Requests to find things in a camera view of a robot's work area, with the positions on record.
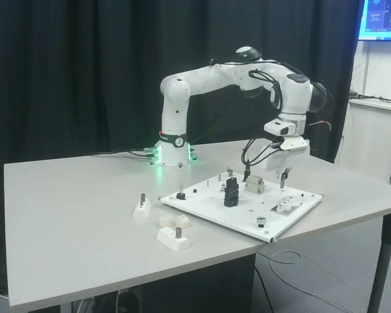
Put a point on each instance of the metal round-head bolt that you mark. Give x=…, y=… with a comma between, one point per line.
x=261, y=221

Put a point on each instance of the blue screen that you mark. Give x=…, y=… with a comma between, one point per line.
x=382, y=18

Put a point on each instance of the tall white peg holder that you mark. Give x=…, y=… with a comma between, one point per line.
x=141, y=212

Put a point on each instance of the beige waterproof plug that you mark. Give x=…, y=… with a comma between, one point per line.
x=255, y=186

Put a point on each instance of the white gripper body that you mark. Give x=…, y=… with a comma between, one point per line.
x=285, y=158

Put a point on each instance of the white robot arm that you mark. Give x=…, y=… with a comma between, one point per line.
x=172, y=114

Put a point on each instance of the low white peg holder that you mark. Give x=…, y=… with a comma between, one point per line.
x=169, y=243

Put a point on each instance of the white task board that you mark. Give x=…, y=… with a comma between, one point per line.
x=247, y=215

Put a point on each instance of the black Ethernet plug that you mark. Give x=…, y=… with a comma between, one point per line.
x=181, y=196

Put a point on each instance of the black upright plug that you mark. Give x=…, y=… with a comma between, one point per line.
x=247, y=171

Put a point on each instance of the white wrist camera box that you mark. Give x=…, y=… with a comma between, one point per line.
x=278, y=128

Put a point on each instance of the black curtain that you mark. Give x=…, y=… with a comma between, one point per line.
x=68, y=65

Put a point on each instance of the black pedestal under table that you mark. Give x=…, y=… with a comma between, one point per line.
x=182, y=287

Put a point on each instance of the thick metal round peg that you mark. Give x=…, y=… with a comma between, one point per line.
x=178, y=233

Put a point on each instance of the white medium gear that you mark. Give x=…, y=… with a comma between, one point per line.
x=285, y=206

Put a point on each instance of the black table leg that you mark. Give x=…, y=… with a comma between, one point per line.
x=381, y=261

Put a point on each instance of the white large gear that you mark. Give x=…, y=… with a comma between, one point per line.
x=294, y=201

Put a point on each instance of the white cabinet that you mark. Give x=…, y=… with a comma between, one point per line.
x=371, y=140

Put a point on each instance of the white small gear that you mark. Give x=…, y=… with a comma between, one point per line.
x=279, y=210

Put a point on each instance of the black D-SUB plug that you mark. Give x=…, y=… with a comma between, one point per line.
x=231, y=194

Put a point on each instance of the wide metal peg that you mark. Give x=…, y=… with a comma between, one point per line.
x=143, y=199

